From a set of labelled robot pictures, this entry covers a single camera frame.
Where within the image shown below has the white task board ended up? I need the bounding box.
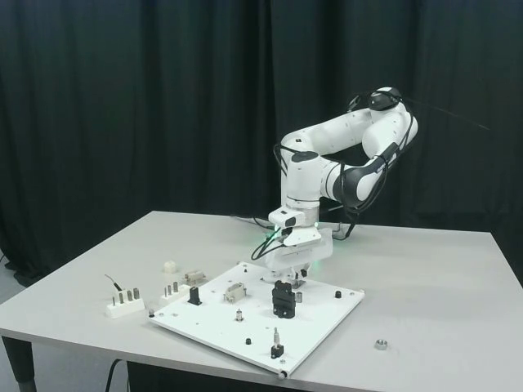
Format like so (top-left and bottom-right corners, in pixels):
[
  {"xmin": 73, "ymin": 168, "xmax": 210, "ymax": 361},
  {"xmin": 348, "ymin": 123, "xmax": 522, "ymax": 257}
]
[{"xmin": 146, "ymin": 261, "xmax": 366, "ymax": 379}]

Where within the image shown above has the black cable under table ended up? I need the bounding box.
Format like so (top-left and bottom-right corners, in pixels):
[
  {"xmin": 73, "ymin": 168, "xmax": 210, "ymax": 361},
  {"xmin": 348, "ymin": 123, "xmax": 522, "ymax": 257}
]
[{"xmin": 106, "ymin": 358, "xmax": 128, "ymax": 392}]

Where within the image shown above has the black looped wrist cable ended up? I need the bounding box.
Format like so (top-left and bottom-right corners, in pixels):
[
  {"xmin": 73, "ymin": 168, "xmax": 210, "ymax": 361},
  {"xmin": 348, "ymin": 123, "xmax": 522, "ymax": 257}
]
[{"xmin": 249, "ymin": 228, "xmax": 289, "ymax": 261}]

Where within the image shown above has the black D-SUB plug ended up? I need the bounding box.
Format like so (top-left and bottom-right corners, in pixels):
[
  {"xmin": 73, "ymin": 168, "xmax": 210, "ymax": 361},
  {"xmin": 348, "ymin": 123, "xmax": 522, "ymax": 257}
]
[{"xmin": 270, "ymin": 279, "xmax": 296, "ymax": 319}]

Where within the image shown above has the black cabinet under table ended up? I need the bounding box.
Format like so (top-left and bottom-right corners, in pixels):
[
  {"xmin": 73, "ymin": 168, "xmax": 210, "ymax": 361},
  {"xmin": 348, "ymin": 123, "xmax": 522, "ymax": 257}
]
[{"xmin": 126, "ymin": 361, "xmax": 287, "ymax": 392}]

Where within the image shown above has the white box with dark window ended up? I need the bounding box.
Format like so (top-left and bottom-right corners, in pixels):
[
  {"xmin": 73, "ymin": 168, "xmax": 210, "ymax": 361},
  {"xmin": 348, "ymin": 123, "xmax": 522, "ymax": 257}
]
[{"xmin": 268, "ymin": 207, "xmax": 306, "ymax": 228}]

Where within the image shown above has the flat white mounting plate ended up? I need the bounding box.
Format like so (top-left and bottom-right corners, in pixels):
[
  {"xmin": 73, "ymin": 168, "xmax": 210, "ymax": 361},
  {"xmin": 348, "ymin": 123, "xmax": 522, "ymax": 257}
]
[{"xmin": 284, "ymin": 228, "xmax": 323, "ymax": 247}]

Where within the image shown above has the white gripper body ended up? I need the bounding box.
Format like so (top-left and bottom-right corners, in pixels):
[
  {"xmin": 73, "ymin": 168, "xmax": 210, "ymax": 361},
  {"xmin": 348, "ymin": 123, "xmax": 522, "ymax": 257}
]
[{"xmin": 265, "ymin": 228, "xmax": 334, "ymax": 273}]

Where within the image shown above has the black curtain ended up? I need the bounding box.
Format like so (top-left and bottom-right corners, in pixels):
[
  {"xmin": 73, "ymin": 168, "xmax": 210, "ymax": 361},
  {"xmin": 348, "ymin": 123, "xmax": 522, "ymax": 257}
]
[{"xmin": 0, "ymin": 0, "xmax": 523, "ymax": 287}]

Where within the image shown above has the black cable on table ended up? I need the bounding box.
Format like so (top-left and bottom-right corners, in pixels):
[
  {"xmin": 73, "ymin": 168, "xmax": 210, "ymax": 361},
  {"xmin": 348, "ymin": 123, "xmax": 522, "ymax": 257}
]
[{"xmin": 232, "ymin": 215, "xmax": 271, "ymax": 229}]

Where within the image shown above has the black table leg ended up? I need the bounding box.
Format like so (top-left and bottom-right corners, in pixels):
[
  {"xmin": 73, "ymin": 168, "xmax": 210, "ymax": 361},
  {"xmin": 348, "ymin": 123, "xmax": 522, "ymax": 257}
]
[{"xmin": 2, "ymin": 336, "xmax": 34, "ymax": 392}]

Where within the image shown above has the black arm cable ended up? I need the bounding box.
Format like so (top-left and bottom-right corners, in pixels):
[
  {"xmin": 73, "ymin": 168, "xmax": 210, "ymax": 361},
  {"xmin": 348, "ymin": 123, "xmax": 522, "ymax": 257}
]
[{"xmin": 272, "ymin": 87, "xmax": 491, "ymax": 238}]

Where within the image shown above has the long white peg holder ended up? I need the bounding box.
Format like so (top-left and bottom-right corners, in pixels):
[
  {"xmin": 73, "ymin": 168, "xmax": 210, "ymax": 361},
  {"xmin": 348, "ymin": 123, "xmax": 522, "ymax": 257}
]
[{"xmin": 105, "ymin": 299, "xmax": 147, "ymax": 320}]

